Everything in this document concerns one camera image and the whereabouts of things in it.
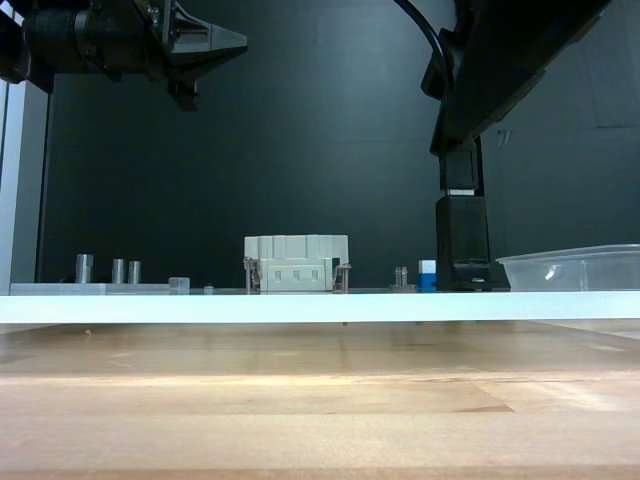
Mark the tall metal post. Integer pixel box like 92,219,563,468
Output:
75,253,95,285

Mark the grey frame post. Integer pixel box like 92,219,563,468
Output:
0,77,27,296

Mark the clear plastic container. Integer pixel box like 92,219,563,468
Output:
494,243,640,292

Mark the flat aluminium plate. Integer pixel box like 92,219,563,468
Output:
9,282,171,297

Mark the black USB hub cable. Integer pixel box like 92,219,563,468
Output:
472,133,485,199

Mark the metal housing latch clamp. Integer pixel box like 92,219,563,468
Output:
331,263,352,293
242,256,262,292

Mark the black USB connector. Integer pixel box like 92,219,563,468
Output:
438,144,477,197

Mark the white board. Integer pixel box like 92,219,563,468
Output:
0,289,640,325

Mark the blue and white connector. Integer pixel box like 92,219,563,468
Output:
417,259,438,292

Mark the grey connector housing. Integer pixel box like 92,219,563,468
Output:
243,234,350,293

